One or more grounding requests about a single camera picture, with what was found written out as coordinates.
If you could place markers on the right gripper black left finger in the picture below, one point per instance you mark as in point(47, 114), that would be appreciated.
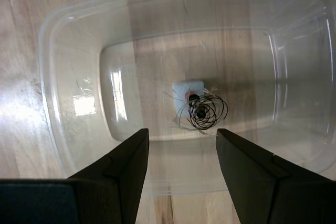
point(110, 190)

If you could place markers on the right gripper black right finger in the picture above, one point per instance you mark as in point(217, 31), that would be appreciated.
point(262, 190)

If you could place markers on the clear plastic tub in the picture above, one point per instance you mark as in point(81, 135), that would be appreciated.
point(78, 77)

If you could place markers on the white foam block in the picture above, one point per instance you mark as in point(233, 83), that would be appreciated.
point(181, 90)

